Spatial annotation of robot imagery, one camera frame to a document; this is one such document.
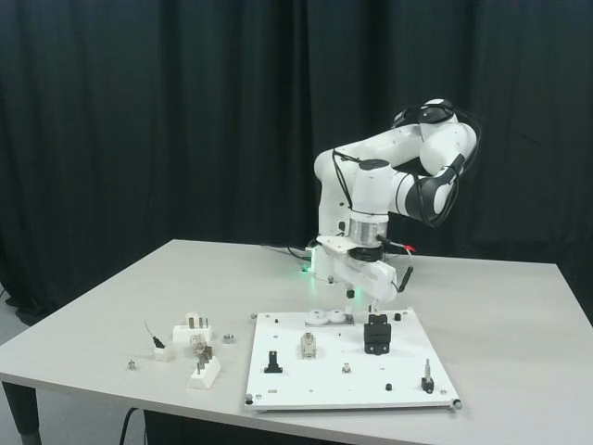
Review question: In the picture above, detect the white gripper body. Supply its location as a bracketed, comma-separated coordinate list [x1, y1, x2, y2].
[331, 257, 399, 306]

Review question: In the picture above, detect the white task board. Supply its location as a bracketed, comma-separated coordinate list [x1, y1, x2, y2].
[244, 308, 463, 413]

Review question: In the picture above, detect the black rod with red tag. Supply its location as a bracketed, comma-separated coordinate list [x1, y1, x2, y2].
[377, 235, 416, 294]

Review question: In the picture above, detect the black base cable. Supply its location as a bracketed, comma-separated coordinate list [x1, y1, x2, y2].
[261, 243, 312, 261]

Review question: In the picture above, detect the black curtain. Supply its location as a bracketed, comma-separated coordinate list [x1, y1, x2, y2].
[0, 0, 593, 328]

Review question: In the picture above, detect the white long peg holder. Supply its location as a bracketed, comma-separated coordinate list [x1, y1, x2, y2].
[172, 324, 214, 347]

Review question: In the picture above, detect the black table leg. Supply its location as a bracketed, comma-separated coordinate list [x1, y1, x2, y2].
[2, 382, 39, 445]

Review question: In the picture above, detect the black plug with thin cable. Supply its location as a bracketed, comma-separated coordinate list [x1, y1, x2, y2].
[142, 318, 167, 352]

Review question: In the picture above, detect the black D-SUB plug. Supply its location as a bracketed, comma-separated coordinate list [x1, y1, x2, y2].
[362, 312, 395, 357]

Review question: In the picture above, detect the white wedge peg holder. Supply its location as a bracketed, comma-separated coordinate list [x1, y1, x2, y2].
[186, 359, 222, 390]

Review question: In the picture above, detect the black floor cable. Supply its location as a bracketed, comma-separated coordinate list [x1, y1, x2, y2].
[120, 406, 143, 445]

